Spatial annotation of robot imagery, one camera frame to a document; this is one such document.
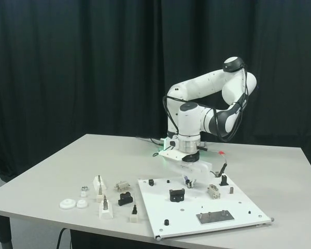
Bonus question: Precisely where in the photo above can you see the black curtain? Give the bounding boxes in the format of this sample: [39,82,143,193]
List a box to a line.
[0,0,311,182]

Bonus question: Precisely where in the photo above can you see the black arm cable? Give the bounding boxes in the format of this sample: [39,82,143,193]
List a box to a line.
[162,64,249,143]

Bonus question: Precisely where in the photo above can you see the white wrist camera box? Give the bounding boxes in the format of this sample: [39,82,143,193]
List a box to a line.
[167,134,179,151]

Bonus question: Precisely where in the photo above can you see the grey table leg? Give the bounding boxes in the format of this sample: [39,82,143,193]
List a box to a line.
[0,214,12,249]

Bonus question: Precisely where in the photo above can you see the white task board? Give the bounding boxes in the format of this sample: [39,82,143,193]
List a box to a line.
[137,168,274,239]

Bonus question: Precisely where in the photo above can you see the beige waterproof plug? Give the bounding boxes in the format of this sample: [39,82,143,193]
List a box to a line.
[114,181,131,193]

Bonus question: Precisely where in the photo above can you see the silver wrist ring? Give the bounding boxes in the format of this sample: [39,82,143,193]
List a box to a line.
[178,139,199,153]

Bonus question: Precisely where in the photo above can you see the white large gear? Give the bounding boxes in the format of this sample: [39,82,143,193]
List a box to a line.
[59,198,77,210]

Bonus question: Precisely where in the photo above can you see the thick black cable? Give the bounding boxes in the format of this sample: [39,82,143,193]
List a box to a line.
[57,227,68,249]

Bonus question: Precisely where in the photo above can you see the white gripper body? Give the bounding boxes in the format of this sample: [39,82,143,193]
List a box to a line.
[180,160,214,181]

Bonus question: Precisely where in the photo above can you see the black power cable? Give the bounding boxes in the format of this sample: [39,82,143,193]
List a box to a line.
[136,136,164,146]

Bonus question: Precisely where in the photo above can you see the black D-SUB plug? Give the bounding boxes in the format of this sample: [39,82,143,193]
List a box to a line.
[117,191,134,206]

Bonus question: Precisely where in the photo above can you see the thin black rod on wire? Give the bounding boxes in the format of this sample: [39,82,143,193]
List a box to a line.
[198,146,229,177]

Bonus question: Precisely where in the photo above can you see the flat white mounting plate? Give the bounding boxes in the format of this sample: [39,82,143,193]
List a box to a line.
[159,151,197,162]

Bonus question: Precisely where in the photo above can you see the long white peg holder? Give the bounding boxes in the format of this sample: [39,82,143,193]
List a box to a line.
[93,175,106,203]

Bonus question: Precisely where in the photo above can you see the short white peg holder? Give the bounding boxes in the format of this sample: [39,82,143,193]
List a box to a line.
[98,200,114,220]

